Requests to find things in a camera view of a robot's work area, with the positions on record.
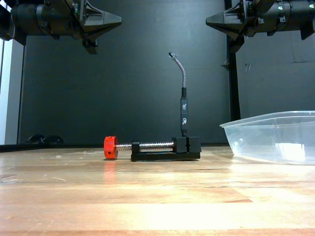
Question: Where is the USB-C plug with braided cable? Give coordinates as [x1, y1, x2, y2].
[168, 51, 189, 114]

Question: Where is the black vise with red knob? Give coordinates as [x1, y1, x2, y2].
[103, 135, 201, 162]

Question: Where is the black frame corner bracket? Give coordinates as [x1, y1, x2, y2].
[42, 135, 64, 145]
[27, 134, 45, 145]

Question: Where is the black aluminium frame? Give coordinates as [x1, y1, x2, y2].
[0, 36, 241, 153]

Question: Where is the clear plastic tub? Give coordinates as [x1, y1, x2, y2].
[219, 110, 315, 167]

